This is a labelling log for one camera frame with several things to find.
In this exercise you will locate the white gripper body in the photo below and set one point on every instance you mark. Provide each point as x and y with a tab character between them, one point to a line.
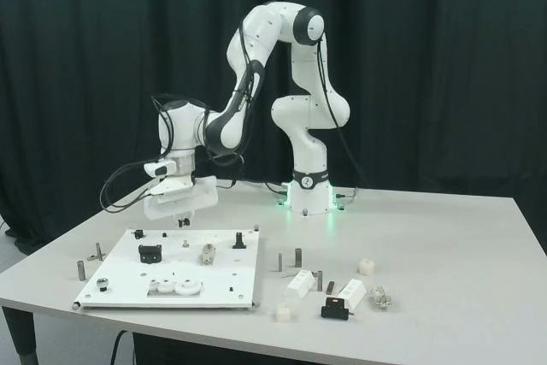
201	196

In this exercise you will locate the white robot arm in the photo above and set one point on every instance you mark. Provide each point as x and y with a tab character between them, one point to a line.
307	138

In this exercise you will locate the grey metal rectangular connector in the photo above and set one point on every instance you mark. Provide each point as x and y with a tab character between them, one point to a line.
208	254
382	297

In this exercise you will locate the black stepped plug block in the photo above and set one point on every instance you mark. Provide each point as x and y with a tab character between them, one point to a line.
149	254
334	308

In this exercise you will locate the small black plug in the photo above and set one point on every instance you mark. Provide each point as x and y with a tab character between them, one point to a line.
138	235

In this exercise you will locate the white task board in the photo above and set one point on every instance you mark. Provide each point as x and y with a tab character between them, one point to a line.
192	271

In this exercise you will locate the black upright plug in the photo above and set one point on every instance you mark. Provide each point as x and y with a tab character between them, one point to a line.
239	242

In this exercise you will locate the white large gear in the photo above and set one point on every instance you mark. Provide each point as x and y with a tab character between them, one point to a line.
187	287

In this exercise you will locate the white medium gear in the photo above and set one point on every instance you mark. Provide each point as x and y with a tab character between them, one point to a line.
165	287

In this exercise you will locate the white small gear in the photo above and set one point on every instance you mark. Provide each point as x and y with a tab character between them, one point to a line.
152	286

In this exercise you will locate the thin metal peg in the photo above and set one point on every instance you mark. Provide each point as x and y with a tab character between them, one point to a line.
280	263
98	251

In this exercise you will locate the metal knurled bolt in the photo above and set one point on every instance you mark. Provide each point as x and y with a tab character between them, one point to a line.
102	285

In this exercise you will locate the metal round peg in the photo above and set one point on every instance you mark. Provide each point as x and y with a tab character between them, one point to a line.
319	281
80	271

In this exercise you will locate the dark metal square peg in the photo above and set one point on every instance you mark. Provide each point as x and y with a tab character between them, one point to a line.
297	258

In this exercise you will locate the long white holder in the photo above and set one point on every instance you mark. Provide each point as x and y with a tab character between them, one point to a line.
352	293
300	284

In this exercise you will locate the small white cube holder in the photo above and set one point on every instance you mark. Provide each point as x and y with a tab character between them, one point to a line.
284	312
366	267

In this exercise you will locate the small dark peg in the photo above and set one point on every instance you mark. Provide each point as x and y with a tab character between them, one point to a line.
331	287

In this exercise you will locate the black table leg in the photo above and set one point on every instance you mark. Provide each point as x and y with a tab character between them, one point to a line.
17	333

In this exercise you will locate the black curtain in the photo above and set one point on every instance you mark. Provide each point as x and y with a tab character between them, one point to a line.
427	40

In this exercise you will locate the flat white mount plate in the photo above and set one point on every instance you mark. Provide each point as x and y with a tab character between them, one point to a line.
171	185

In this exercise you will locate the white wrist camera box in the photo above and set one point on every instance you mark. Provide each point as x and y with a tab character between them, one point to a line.
160	168

